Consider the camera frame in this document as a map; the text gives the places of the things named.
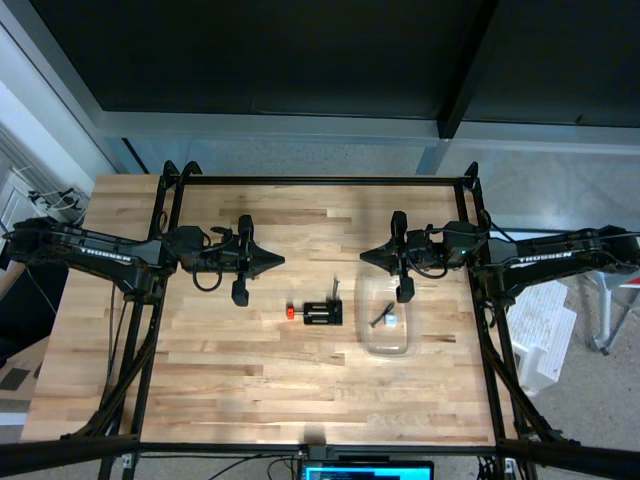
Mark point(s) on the laptop screen with blue edge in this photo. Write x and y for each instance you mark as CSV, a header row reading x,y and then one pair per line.
x,y
367,472

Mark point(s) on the gray metal stand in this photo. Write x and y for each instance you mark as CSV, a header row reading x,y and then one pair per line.
x,y
601,310

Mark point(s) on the black clamp with red knob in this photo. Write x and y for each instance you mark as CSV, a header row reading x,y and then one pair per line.
x,y
322,314

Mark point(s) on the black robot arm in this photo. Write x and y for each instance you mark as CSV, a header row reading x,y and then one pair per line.
x,y
545,257
100,252

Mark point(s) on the black table-level camera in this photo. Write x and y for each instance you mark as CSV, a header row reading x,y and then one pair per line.
x,y
316,451

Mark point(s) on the black arched frame bracket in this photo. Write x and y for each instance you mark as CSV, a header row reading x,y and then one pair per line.
x,y
472,169
192,166
170,167

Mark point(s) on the black metal frame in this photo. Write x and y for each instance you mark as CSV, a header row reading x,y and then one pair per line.
x,y
300,179

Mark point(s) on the white foam packaging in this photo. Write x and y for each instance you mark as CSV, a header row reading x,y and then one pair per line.
x,y
542,325

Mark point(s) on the clear plastic container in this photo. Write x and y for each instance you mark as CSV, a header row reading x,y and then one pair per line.
x,y
387,345

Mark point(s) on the small white block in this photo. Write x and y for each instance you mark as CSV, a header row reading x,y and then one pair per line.
x,y
391,320

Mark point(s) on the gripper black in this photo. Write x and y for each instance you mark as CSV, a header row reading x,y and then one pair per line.
x,y
225,255
422,252

